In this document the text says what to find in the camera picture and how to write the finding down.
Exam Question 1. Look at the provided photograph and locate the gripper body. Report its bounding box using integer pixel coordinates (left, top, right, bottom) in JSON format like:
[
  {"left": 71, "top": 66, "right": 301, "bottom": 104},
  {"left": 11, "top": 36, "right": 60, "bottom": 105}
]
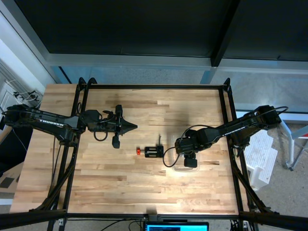
[
  {"left": 98, "top": 105, "right": 124, "bottom": 149},
  {"left": 175, "top": 137, "right": 202, "bottom": 168}
]

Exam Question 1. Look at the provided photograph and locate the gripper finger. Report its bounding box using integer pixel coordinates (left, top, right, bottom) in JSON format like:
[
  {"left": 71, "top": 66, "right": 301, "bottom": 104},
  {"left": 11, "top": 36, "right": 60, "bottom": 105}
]
[
  {"left": 120, "top": 126, "right": 138, "bottom": 136},
  {"left": 121, "top": 116, "right": 138, "bottom": 127}
]

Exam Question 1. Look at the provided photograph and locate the clear plastic tub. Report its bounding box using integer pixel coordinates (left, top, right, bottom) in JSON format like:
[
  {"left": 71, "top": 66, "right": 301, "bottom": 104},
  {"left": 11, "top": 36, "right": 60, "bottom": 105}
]
[{"left": 168, "top": 134, "right": 200, "bottom": 173}]

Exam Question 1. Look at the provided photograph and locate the black clamp with red knob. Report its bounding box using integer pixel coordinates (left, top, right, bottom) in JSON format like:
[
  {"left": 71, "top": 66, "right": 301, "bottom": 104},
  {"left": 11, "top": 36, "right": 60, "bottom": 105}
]
[{"left": 136, "top": 145, "right": 164, "bottom": 159}]

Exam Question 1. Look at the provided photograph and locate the white foam block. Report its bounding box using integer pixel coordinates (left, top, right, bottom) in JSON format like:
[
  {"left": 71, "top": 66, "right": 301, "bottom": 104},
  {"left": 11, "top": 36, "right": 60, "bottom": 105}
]
[{"left": 243, "top": 125, "right": 279, "bottom": 192}]

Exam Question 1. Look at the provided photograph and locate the laptop screen with blue edge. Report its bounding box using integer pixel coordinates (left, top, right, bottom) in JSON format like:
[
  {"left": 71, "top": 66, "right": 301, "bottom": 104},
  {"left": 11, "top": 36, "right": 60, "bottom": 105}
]
[{"left": 143, "top": 221, "right": 209, "bottom": 231}]

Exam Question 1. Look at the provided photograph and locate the large black case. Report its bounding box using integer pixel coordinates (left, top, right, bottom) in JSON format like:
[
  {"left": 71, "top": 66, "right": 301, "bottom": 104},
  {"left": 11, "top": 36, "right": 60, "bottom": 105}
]
[{"left": 0, "top": 126, "right": 33, "bottom": 178}]

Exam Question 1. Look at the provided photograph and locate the grey metal stand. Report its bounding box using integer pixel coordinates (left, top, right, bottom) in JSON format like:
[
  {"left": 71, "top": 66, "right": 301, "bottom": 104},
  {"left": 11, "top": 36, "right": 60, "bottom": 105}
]
[{"left": 280, "top": 119, "right": 308, "bottom": 172}]

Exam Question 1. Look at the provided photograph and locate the cardboard box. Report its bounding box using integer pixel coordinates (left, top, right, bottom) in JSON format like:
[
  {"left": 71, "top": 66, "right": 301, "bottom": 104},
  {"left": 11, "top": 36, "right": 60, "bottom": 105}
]
[{"left": 0, "top": 161, "right": 25, "bottom": 193}]

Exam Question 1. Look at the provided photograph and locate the red and white panel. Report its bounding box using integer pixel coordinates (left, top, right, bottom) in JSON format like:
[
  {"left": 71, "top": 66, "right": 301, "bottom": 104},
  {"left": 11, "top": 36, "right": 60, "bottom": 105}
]
[{"left": 297, "top": 125, "right": 308, "bottom": 140}]

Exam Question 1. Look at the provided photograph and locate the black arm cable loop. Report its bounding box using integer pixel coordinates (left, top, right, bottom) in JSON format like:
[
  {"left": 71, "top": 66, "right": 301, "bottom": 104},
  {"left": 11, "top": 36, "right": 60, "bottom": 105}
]
[
  {"left": 93, "top": 120, "right": 108, "bottom": 142},
  {"left": 163, "top": 124, "right": 212, "bottom": 168}
]

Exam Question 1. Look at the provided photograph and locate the black metal frame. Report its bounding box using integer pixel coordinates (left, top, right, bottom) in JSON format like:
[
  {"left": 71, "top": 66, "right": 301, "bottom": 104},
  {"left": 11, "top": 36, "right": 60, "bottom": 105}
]
[{"left": 0, "top": 77, "right": 308, "bottom": 231}]

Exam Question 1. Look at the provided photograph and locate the small black table camera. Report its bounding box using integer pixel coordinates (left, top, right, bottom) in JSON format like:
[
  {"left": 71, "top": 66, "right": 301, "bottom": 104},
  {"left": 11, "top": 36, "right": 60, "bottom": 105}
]
[{"left": 146, "top": 208, "right": 158, "bottom": 222}]

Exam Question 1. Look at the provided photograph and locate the white power strip with cables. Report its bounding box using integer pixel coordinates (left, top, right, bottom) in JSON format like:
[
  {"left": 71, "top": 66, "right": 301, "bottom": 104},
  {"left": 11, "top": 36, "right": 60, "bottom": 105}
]
[{"left": 12, "top": 90, "right": 41, "bottom": 103}]

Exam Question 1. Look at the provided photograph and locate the thin black arched cable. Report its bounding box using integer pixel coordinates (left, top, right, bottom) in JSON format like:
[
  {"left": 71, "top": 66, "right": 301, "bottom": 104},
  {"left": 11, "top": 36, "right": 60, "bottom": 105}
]
[{"left": 263, "top": 105, "right": 289, "bottom": 118}]

